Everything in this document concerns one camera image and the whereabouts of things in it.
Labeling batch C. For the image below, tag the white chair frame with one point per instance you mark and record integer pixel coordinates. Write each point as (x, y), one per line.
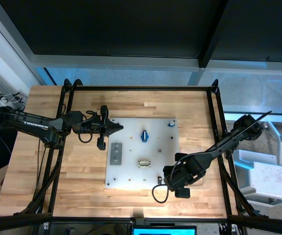
(280, 149)

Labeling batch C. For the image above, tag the clear plastic tub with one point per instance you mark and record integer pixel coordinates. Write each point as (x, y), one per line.
(187, 149)

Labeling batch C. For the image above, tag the blue laptop screen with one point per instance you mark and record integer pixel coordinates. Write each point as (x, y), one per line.
(164, 231)

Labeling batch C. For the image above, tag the white plastic step stool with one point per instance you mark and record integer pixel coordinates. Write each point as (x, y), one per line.
(270, 176)

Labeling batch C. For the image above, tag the blue clamp holder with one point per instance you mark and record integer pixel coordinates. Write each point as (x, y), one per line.
(144, 136)

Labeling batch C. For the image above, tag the black wall post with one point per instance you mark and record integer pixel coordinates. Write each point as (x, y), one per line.
(212, 41)

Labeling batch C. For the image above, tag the black table frame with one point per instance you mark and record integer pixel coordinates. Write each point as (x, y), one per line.
(20, 219)

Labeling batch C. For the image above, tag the beige connector housing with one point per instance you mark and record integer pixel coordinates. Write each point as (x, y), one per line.
(144, 164)

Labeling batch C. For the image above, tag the white taskboard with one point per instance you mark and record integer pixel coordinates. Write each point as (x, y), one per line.
(135, 171)

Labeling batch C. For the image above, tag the grey window sill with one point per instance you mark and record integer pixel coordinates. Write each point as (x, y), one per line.
(106, 62)

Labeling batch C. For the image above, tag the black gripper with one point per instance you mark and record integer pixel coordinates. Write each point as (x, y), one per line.
(94, 127)
(183, 193)

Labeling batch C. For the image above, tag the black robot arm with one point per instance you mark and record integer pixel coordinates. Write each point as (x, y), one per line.
(33, 123)
(219, 147)

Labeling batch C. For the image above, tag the grey metal bar plate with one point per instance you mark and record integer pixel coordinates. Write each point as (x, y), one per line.
(112, 154)

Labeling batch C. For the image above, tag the black camera bracket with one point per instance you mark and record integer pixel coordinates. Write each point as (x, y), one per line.
(142, 221)

